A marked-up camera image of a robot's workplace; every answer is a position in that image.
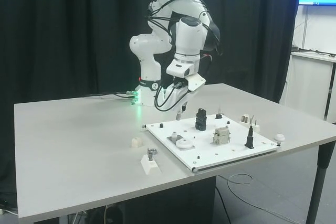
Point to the white small gear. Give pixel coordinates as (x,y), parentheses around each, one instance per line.
(175,133)

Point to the grey metal base plate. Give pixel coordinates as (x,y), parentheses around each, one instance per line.
(172,140)

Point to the dark grey table leg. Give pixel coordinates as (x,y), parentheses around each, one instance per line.
(322,182)

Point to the metal square peg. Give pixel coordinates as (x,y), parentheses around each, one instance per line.
(247,119)
(243,119)

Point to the white medium gear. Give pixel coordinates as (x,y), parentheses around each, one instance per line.
(279,138)

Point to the black curtain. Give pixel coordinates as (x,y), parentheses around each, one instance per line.
(65,37)

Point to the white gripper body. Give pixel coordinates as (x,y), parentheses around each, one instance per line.
(172,98)

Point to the flat white mounting plate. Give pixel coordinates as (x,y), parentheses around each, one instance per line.
(196,82)

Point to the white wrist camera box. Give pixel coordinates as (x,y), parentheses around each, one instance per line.
(181,69)

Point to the metal BNC plug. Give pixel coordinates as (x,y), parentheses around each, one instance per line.
(151,153)

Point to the white thin-peg holder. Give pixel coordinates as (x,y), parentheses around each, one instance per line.
(255,129)

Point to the thin metal round peg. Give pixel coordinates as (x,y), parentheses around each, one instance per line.
(252,120)

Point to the white square peg holder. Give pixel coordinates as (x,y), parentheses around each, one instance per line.
(136,142)

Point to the black D-SUB plug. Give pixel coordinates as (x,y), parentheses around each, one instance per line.
(201,121)

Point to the black upright plug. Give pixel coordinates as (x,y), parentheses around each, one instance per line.
(250,140)

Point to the white large gear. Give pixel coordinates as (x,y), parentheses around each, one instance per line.
(183,145)

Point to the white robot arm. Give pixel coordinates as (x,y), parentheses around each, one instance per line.
(189,37)

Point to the white slanted plug holder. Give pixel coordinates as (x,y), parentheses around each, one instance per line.
(150,167)

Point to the white task board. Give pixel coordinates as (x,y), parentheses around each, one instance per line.
(210,153)

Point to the beige metal connector block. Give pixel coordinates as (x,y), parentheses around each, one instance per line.
(221,136)

